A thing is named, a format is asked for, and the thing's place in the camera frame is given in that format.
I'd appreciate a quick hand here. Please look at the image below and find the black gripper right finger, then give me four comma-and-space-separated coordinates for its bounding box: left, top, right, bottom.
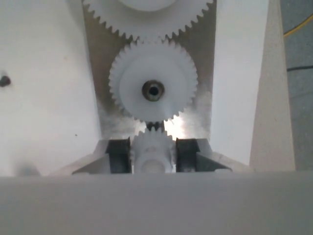
175, 138, 256, 172

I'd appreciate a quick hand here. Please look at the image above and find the white task board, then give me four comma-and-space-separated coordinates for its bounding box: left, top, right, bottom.
0, 0, 269, 177

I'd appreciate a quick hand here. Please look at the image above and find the white large gear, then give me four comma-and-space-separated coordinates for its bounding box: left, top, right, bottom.
82, 0, 215, 45

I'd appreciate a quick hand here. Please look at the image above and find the black cable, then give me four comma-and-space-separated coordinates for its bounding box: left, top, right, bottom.
287, 65, 313, 72

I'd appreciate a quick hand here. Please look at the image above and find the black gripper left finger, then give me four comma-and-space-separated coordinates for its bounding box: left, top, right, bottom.
49, 138, 131, 175

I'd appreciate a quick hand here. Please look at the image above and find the white small gear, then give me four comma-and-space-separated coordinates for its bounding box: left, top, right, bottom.
130, 129, 177, 173

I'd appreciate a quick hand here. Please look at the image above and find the white medium gear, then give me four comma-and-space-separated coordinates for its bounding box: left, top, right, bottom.
108, 39, 199, 123

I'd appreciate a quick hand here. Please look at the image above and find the yellow cable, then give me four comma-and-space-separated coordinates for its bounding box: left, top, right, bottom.
283, 20, 313, 39

